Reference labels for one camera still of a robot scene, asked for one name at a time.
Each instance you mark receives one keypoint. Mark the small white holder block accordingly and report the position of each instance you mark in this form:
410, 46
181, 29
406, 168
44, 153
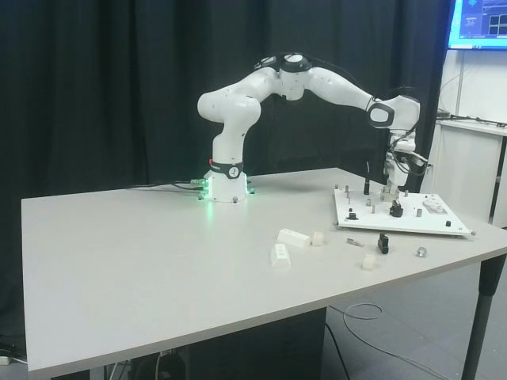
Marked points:
368, 263

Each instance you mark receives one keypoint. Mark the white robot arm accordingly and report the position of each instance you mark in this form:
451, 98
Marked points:
237, 107

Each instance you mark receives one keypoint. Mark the white cabinet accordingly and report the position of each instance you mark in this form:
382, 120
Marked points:
463, 166

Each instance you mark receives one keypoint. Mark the dark grey table leg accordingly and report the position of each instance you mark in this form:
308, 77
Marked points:
487, 305

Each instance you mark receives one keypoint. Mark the white power strip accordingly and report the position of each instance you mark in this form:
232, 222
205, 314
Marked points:
4, 359

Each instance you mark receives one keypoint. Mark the blue screen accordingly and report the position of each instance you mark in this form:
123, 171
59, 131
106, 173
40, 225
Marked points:
479, 23

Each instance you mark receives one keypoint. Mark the white medium gear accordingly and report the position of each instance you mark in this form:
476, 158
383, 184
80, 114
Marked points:
437, 209

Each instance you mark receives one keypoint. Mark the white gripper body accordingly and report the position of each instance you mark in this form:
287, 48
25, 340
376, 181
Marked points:
397, 171

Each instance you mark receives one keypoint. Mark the black curtain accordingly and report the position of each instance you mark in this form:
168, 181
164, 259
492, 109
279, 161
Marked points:
99, 79

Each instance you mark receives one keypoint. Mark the small black round cap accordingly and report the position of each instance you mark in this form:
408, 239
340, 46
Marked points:
448, 224

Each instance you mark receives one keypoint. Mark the small black plug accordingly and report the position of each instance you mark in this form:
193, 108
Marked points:
351, 216

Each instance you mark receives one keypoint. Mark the white holder with holes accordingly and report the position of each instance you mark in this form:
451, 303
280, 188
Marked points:
280, 257
293, 237

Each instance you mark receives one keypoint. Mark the white small gear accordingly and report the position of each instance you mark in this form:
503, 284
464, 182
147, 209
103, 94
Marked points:
317, 238

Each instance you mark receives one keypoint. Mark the white task board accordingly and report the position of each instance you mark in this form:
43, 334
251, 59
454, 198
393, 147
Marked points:
396, 225

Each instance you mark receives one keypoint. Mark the white large gear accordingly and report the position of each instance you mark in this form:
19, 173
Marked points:
431, 202

